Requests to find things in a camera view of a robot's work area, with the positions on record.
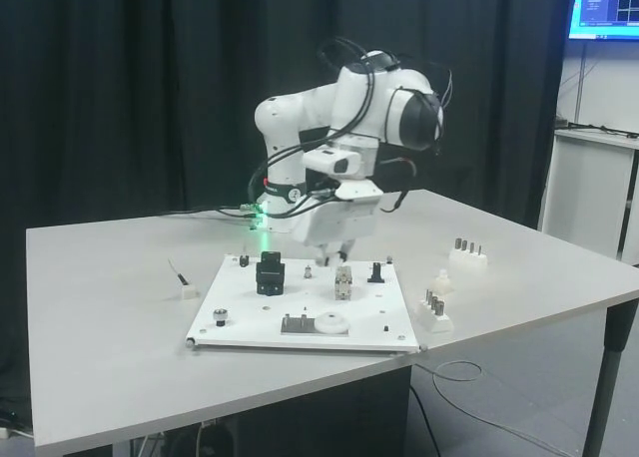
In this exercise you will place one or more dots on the flat white mounting plate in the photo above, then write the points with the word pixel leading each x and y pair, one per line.
pixel 359 190

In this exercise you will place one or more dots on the white round peg holder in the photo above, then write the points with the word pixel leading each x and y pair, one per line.
pixel 434 323

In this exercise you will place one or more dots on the small beige holder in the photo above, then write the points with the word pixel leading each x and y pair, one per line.
pixel 443 286

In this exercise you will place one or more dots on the black Ethernet plug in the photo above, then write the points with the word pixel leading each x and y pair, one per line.
pixel 184 280

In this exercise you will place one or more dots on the blue screen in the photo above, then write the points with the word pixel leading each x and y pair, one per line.
pixel 604 8

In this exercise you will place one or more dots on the white power strip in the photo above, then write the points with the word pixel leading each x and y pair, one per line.
pixel 5 432

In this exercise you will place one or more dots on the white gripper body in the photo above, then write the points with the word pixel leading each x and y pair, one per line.
pixel 334 222

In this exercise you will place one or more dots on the medium metal round peg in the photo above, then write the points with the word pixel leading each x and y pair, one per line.
pixel 434 302

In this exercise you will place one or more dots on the small white plug holder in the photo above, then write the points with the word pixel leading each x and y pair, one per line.
pixel 190 293

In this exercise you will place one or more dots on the white large gear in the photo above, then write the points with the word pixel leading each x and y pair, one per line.
pixel 332 323

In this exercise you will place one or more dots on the small metal round peg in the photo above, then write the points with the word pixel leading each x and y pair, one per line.
pixel 428 297

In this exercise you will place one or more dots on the white square peg holder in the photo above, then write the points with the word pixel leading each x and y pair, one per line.
pixel 467 263

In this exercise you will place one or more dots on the large metal round peg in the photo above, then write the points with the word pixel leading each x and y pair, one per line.
pixel 442 308

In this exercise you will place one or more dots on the black D-SUB plug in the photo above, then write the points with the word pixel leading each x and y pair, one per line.
pixel 269 277

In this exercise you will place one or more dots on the black curtain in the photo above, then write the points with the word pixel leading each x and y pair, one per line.
pixel 125 78

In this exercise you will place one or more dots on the white task board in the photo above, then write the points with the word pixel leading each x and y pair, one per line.
pixel 239 317

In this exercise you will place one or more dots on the white cabinet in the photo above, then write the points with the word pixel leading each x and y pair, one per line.
pixel 589 197

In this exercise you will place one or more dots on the dark table leg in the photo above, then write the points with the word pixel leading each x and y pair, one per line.
pixel 606 377

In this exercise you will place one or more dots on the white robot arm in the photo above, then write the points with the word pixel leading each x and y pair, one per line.
pixel 299 108

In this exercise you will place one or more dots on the metal bolt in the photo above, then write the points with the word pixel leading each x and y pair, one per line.
pixel 308 272

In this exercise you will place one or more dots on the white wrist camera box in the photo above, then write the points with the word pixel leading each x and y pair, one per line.
pixel 324 161

